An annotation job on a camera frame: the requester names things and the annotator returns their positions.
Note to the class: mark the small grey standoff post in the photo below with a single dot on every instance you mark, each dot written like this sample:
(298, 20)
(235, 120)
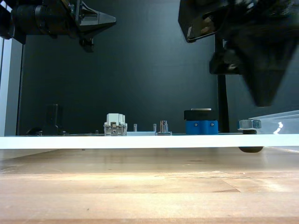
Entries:
(135, 128)
(154, 128)

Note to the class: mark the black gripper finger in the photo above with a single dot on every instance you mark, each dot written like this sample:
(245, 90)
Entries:
(105, 19)
(93, 30)
(264, 65)

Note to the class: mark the black M12 threaded bolt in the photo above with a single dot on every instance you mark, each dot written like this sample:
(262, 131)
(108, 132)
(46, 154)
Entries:
(251, 149)

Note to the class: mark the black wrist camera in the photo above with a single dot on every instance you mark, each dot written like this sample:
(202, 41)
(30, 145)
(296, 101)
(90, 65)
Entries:
(198, 23)

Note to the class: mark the blue and black D-sub connector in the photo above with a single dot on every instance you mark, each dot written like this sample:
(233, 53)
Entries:
(201, 127)

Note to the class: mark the white mounting board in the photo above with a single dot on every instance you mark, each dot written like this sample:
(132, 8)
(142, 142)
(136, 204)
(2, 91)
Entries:
(149, 142)

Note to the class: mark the black vertical wall pillar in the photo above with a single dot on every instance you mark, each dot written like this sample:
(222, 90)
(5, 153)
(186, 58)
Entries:
(223, 105)

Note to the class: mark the grey aluminium window frame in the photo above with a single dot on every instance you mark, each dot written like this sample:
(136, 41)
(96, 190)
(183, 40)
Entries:
(10, 93)

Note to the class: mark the silver M12 hex nut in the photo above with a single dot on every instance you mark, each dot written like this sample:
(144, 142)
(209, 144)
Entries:
(249, 124)

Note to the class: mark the clear plastic tub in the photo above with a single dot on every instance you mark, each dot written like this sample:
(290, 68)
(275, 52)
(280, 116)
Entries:
(280, 123)

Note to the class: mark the grey rectangular connector housing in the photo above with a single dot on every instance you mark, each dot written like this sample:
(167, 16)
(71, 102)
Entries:
(115, 123)

